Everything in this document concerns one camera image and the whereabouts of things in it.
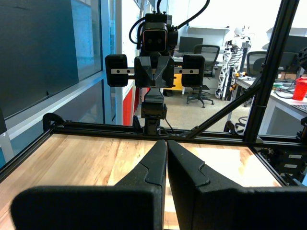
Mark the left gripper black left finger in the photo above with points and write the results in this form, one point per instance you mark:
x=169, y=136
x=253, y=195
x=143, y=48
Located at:
x=96, y=208

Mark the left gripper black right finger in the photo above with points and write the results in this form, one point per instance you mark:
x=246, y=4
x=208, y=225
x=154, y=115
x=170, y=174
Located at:
x=239, y=208

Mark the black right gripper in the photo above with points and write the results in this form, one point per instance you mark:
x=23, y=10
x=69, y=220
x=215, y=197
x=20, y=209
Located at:
x=116, y=61

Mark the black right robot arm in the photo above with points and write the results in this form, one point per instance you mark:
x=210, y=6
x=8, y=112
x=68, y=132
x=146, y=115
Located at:
x=153, y=105

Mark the yellow cabinet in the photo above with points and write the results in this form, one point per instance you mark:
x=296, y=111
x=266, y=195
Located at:
x=178, y=81

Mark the white and red cabinet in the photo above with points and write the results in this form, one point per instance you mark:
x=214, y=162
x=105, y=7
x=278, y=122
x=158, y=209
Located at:
x=128, y=105

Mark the small black monitor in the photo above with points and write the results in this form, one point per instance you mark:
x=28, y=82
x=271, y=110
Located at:
x=192, y=44

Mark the black office chair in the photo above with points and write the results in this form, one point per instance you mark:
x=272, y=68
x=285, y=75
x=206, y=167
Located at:
x=201, y=97

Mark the black controller box stack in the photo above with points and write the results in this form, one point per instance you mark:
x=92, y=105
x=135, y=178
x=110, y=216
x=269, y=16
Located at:
x=287, y=163

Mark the white humanoid robot figure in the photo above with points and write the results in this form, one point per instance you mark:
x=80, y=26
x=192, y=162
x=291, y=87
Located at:
x=226, y=60

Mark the grey mesh office chair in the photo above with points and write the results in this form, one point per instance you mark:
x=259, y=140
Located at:
x=255, y=60

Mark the white desk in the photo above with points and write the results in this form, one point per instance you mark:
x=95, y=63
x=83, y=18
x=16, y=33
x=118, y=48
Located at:
x=283, y=105

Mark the red plastic cup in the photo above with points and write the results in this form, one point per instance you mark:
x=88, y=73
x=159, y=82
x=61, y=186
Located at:
x=299, y=89

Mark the large black monitor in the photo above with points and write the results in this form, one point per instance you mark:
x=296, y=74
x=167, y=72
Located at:
x=293, y=48

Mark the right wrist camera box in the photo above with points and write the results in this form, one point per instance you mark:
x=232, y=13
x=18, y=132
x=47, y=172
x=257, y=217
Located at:
x=154, y=36

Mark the black frame clamp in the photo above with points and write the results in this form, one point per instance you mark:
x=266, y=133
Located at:
x=137, y=121
x=229, y=125
x=51, y=117

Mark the white wall shelf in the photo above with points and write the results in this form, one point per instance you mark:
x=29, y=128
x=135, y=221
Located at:
x=208, y=30

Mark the black aluminium table frame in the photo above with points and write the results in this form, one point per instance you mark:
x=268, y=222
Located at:
x=275, y=60

